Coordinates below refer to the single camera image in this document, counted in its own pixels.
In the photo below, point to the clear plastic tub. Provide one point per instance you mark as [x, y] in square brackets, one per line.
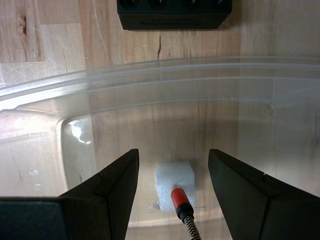
[175, 112]

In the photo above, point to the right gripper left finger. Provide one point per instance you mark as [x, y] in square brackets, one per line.
[100, 212]

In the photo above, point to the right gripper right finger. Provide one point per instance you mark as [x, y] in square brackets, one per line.
[250, 212]

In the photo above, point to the black clamp with red knob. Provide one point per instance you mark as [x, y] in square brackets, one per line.
[175, 20]

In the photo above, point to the white foam block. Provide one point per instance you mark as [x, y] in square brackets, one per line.
[172, 177]

